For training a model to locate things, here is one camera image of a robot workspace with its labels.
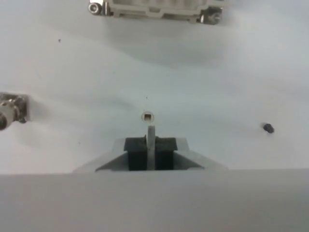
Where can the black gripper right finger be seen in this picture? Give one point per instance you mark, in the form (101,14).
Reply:
(165,154)

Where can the white task board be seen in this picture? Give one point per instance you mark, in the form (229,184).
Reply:
(154,72)

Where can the metal BNC plug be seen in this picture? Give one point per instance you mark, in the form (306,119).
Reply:
(6,116)

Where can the metal square peg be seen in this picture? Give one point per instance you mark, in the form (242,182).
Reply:
(151,147)

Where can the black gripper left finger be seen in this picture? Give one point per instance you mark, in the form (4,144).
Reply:
(135,154)

